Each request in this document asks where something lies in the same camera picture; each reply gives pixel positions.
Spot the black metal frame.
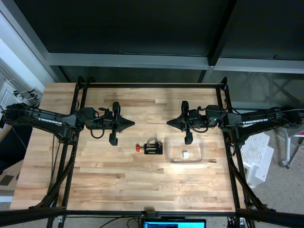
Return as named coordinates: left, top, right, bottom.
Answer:
left=0, top=76, right=304, bottom=228

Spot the white plastic step stool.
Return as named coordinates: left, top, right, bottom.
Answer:
left=239, top=132, right=274, bottom=189

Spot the black low camera box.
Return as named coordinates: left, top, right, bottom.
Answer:
left=144, top=207, right=159, bottom=218

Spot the laptop screen blue edge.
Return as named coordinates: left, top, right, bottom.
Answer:
left=142, top=218, right=207, bottom=228

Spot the white cable bundle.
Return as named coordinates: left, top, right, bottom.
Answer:
left=12, top=88, right=40, bottom=101

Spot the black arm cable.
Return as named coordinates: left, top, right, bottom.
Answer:
left=189, top=122, right=211, bottom=132
left=90, top=127, right=105, bottom=139

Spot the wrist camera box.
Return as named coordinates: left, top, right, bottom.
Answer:
left=80, top=107, right=97, bottom=119
left=205, top=105, right=221, bottom=117

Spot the silver chair base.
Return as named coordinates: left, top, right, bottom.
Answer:
left=276, top=123, right=304, bottom=170

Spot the clear plastic container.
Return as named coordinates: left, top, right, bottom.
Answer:
left=167, top=138, right=207, bottom=165

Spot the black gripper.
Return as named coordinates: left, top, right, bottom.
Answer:
left=167, top=101, right=207, bottom=145
left=91, top=102, right=135, bottom=146

